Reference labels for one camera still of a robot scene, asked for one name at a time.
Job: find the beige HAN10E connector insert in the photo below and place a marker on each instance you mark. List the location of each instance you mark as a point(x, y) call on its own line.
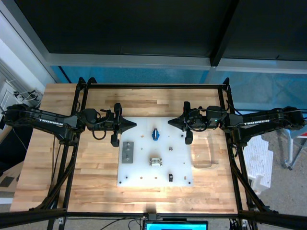
point(156, 163)

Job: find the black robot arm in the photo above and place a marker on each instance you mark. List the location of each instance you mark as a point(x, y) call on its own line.
point(48, 119)
point(256, 123)

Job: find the grey metal stand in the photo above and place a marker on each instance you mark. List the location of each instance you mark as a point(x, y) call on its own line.
point(289, 148)

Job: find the white taskboard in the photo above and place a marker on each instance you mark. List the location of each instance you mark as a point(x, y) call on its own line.
point(144, 172)

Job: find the clear plastic tub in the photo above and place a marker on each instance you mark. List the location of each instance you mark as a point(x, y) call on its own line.
point(204, 160)

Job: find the grey metal peg plate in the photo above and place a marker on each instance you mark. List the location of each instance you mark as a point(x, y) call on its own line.
point(124, 155)

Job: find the black connector housing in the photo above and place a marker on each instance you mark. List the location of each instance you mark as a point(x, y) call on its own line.
point(170, 177)

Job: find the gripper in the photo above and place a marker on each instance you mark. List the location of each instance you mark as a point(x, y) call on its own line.
point(188, 122)
point(116, 124)

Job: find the cardboard box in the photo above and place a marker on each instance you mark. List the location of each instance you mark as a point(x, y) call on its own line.
point(14, 172)

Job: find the red white sign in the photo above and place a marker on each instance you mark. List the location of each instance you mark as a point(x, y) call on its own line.
point(304, 136)

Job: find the blue laptop screen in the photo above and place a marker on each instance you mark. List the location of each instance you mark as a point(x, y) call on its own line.
point(175, 226)

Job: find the blue plug holder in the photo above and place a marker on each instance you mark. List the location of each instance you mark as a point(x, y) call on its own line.
point(156, 138)

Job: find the small black table camera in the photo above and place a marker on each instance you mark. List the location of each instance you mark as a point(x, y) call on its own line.
point(153, 216)

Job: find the black aluminium frame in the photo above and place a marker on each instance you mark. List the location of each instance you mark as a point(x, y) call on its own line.
point(31, 216)

